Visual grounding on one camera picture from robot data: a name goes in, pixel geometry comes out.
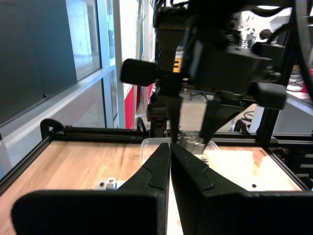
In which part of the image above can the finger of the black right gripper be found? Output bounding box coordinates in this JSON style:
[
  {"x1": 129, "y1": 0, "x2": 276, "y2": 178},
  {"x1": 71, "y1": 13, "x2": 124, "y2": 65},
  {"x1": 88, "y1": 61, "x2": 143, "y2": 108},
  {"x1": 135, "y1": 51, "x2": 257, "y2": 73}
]
[
  {"x1": 199, "y1": 94, "x2": 248, "y2": 148},
  {"x1": 158, "y1": 74, "x2": 183, "y2": 144}
]

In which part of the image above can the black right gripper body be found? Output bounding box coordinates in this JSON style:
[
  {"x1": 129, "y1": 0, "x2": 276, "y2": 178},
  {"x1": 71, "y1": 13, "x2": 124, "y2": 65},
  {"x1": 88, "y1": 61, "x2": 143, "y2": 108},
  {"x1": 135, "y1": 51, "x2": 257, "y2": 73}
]
[{"x1": 120, "y1": 58, "x2": 287, "y2": 110}]

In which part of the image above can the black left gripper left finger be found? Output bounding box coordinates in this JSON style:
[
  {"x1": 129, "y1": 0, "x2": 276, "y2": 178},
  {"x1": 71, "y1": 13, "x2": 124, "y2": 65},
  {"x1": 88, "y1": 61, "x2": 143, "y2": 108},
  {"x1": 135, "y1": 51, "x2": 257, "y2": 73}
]
[{"x1": 10, "y1": 142, "x2": 171, "y2": 235}]

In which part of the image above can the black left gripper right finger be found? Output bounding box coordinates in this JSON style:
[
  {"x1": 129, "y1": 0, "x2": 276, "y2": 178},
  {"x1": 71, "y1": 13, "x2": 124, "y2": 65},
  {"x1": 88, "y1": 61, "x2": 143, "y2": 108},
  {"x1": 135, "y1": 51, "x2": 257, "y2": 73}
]
[{"x1": 170, "y1": 142, "x2": 313, "y2": 235}]

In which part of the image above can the beige HAN10E connector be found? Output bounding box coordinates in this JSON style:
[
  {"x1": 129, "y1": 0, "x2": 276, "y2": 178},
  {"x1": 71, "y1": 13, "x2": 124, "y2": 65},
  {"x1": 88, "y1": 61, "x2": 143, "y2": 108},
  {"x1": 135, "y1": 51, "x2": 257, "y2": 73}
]
[{"x1": 179, "y1": 131, "x2": 208, "y2": 155}]

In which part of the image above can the blue white terminal connector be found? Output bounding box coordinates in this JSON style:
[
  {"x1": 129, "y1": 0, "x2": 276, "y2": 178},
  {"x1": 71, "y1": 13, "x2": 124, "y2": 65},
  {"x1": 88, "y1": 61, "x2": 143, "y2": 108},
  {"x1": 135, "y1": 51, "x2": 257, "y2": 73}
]
[{"x1": 94, "y1": 176, "x2": 120, "y2": 191}]

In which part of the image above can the red panel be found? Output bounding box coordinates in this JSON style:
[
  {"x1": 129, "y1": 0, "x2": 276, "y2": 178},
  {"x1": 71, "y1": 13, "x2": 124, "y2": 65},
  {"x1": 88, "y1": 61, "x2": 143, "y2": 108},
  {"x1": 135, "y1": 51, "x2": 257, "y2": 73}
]
[{"x1": 124, "y1": 85, "x2": 136, "y2": 129}]

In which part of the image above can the white board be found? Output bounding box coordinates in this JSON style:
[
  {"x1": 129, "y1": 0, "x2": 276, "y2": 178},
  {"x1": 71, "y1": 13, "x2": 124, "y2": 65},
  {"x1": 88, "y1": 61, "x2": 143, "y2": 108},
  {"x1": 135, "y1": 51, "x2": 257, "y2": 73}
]
[{"x1": 168, "y1": 149, "x2": 303, "y2": 235}]

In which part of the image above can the clear plastic tub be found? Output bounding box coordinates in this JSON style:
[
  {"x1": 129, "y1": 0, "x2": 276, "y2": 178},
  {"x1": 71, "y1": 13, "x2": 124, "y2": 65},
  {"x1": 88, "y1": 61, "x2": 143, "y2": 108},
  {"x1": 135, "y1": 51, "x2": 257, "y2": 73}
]
[{"x1": 140, "y1": 137, "x2": 220, "y2": 167}]

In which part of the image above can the white desk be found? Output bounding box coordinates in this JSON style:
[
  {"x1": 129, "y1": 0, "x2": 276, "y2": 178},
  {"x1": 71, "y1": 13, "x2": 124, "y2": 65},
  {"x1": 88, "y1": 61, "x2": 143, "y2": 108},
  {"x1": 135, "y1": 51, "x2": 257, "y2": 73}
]
[{"x1": 249, "y1": 83, "x2": 313, "y2": 134}]

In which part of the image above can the person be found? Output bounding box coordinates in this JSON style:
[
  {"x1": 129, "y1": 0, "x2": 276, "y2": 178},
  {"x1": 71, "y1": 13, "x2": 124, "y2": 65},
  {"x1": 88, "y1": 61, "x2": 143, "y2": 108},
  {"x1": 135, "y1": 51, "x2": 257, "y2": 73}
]
[{"x1": 259, "y1": 28, "x2": 272, "y2": 41}]

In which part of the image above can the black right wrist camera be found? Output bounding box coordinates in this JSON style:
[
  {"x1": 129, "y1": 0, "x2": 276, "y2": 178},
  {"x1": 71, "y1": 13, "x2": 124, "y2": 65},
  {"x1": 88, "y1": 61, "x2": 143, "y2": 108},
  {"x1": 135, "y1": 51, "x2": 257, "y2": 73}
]
[{"x1": 190, "y1": 31, "x2": 272, "y2": 95}]

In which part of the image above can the black aluminium frame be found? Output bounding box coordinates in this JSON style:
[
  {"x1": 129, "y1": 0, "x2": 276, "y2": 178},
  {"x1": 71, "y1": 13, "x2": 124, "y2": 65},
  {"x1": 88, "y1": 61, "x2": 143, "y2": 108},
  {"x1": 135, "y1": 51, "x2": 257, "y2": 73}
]
[{"x1": 0, "y1": 22, "x2": 313, "y2": 196}]

